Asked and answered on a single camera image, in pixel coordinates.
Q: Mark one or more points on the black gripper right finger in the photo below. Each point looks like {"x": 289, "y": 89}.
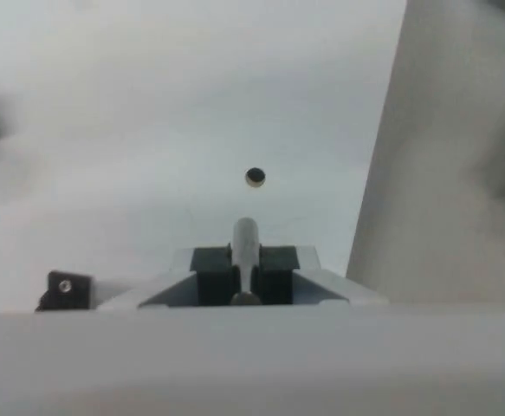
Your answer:
{"x": 276, "y": 277}

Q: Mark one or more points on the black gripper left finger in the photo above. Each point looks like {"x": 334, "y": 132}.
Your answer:
{"x": 211, "y": 277}

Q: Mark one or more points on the metal round peg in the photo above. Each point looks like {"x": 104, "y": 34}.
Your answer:
{"x": 245, "y": 247}

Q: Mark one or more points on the white task board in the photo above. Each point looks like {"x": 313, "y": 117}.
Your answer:
{"x": 170, "y": 130}

